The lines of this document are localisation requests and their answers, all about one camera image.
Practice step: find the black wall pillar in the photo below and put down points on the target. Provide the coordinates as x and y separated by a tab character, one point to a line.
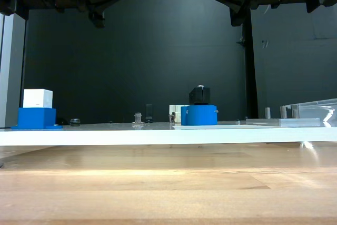
249	77

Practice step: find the blue round holder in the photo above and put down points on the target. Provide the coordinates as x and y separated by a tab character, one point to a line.
200	115

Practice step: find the black clamp block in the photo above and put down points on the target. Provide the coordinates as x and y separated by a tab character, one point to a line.
198	96

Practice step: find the blue square holder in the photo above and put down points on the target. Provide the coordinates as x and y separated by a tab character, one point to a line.
37	117

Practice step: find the small black connector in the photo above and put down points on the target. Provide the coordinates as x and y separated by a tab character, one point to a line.
149	111

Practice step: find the white task board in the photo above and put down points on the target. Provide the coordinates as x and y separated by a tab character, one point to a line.
131	138

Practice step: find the white cube block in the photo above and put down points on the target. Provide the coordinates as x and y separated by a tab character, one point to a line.
37	98

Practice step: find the black round knurled screw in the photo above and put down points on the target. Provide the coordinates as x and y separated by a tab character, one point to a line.
75	122

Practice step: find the white connector housing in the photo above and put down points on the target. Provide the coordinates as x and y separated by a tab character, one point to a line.
176	113

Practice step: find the grey metal plate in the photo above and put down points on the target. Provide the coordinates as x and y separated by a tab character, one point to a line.
300	122

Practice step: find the small grey metal peg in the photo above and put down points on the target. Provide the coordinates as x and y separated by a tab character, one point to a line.
283	112
295	111
268	113

